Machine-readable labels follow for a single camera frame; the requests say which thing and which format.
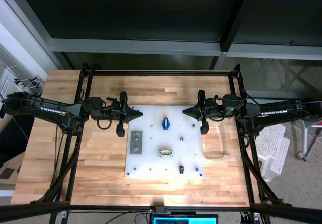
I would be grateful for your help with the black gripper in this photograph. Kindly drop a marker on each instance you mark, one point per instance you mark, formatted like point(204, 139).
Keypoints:
point(122, 113)
point(208, 110)

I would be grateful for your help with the grey aluminium plate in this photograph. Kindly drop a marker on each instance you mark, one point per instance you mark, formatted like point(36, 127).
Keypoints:
point(132, 143)

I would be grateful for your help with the blue round connector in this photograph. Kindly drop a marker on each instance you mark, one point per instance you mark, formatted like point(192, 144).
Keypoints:
point(164, 127)

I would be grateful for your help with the clear plastic tub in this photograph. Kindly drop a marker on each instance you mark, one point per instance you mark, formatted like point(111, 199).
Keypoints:
point(216, 146)

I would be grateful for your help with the beige connector housing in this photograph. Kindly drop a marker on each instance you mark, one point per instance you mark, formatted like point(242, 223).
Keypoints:
point(166, 153)

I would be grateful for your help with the white task board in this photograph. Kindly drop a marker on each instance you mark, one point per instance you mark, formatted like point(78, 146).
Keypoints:
point(151, 163)

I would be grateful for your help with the black plug connector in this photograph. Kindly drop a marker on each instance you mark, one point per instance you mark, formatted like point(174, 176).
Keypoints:
point(181, 169)

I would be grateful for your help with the white plastic step stool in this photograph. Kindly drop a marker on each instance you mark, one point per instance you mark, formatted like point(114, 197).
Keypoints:
point(271, 146)

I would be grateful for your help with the blue laptop screen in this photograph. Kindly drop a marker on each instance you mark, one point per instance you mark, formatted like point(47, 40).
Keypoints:
point(183, 220)

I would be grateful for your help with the brown cardboard box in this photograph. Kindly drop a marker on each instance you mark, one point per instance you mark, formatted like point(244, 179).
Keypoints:
point(12, 163)

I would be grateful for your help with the small black camera box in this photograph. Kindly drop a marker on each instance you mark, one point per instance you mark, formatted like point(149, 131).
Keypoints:
point(159, 209)

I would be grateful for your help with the grey metal chair frame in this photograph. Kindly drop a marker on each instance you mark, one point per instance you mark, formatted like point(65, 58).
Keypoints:
point(305, 138)

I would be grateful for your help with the black metal frame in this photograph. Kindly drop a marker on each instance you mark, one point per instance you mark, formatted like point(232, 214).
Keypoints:
point(30, 210)

